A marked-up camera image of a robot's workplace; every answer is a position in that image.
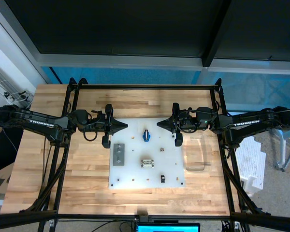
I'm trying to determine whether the black aluminium frame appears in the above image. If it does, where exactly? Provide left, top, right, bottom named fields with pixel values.
left=0, top=77, right=290, bottom=232

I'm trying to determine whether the blue-edged screen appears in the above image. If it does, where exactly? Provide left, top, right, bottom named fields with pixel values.
left=136, top=222, right=201, bottom=232

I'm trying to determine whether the white cable bundle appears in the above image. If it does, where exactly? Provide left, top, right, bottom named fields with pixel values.
left=0, top=81, right=34, bottom=105

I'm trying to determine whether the white foam block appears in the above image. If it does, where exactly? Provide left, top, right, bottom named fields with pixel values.
left=234, top=135, right=267, bottom=198

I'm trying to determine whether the beige HAN10E connector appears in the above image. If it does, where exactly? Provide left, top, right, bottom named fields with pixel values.
left=140, top=159, right=155, bottom=169

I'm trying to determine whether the grey metal plate with pegs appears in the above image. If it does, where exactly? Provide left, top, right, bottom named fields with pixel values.
left=113, top=143, right=126, bottom=167

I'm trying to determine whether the black electronics box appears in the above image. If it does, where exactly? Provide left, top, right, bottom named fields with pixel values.
left=0, top=127, right=24, bottom=178

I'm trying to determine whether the blue clamp with silver cylinder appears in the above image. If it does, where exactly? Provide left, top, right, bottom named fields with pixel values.
left=142, top=129, right=152, bottom=143

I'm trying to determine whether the clear plastic tub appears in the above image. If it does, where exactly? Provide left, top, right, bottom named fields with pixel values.
left=182, top=135, right=212, bottom=173

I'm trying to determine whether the grey metal stand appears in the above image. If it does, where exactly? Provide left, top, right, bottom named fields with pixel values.
left=270, top=127, right=290, bottom=173

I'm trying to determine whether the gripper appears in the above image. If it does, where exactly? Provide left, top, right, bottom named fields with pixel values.
left=91, top=104, right=129, bottom=149
left=156, top=103, right=196, bottom=147

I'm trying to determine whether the brown cardboard box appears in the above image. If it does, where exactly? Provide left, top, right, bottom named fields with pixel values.
left=0, top=161, right=15, bottom=194

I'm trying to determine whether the white task board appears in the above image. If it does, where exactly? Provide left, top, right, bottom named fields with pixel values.
left=108, top=117, right=187, bottom=189

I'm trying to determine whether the black table-level camera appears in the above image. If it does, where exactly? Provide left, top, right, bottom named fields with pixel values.
left=134, top=212, right=152, bottom=223

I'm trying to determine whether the grey window frame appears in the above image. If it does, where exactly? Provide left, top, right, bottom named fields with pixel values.
left=0, top=0, right=290, bottom=75

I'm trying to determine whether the black wall pillar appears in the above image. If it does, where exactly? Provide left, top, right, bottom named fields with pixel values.
left=202, top=0, right=233, bottom=68

